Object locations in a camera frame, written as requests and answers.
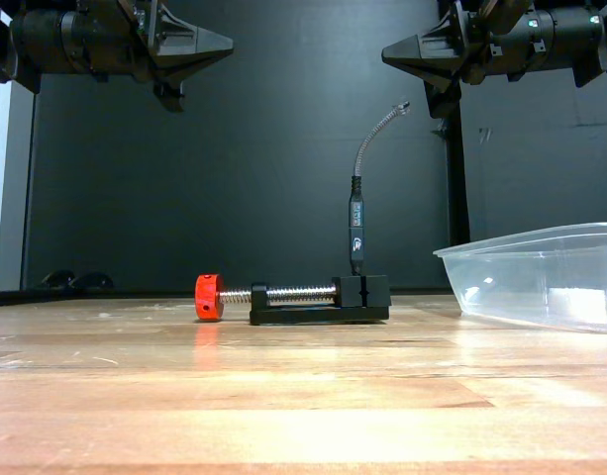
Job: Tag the black aluminium table frame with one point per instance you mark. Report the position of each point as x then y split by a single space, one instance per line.
110 295

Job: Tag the black vertical pillar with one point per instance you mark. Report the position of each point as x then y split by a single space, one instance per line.
456 188

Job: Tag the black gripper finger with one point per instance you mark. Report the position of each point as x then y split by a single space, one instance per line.
184 37
184 66
436 68
432 42

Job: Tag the black curved frame bracket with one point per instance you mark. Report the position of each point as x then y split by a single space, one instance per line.
92 280
58 278

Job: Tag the black vise with red knob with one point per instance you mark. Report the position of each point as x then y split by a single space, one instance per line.
352 297

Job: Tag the clear plastic tub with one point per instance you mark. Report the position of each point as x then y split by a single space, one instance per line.
506 292

